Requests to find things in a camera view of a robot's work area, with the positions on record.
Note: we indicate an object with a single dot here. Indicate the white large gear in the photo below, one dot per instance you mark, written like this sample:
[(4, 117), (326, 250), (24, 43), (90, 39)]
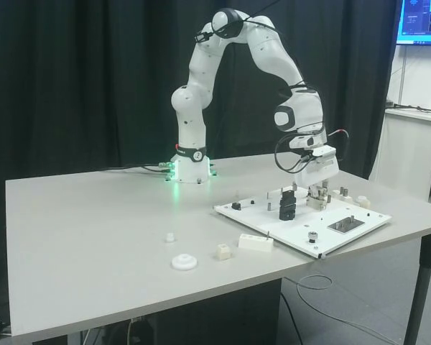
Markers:
[(184, 261)]

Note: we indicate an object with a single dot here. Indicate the metal bolt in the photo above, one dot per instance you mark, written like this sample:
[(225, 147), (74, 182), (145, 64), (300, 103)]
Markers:
[(268, 207)]

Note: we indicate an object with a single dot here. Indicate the black table leg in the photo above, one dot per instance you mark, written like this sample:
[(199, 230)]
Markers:
[(425, 258)]

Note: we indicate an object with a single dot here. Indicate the small white box dark window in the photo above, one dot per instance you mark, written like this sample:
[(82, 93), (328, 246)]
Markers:
[(301, 142)]

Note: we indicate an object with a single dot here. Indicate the white medium gear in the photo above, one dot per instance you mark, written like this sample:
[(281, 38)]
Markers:
[(362, 200)]

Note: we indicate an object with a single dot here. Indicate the black D-SUB plug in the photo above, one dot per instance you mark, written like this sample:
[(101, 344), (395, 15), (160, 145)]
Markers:
[(287, 206)]

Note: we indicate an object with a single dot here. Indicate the black curtains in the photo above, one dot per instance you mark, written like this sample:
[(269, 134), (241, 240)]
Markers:
[(75, 90)]

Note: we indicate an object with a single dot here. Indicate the metal BNC plug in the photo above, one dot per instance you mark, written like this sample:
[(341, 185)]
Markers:
[(312, 237)]

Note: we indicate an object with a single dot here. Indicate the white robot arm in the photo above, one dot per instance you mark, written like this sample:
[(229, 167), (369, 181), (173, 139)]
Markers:
[(262, 46)]

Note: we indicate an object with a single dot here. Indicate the cream waterproof plug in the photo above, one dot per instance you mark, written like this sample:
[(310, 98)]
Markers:
[(318, 196)]

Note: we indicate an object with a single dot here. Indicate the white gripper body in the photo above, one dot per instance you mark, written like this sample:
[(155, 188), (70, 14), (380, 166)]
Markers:
[(318, 172)]

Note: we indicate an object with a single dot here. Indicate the blue screen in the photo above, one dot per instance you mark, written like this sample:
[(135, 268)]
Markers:
[(422, 21)]

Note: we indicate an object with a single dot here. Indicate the white peg holder block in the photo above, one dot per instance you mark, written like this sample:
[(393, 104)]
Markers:
[(343, 197)]

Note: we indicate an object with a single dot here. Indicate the long white peg holder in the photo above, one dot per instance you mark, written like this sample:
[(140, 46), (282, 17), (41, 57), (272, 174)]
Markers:
[(255, 243)]

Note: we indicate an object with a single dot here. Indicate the small cream cube holder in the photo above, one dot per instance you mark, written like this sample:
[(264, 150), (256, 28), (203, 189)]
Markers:
[(222, 252)]

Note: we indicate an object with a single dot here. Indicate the white task board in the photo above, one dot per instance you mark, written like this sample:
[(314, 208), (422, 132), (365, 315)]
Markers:
[(298, 226)]

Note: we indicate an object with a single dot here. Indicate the white small gear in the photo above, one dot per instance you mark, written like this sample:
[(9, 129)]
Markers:
[(170, 238)]

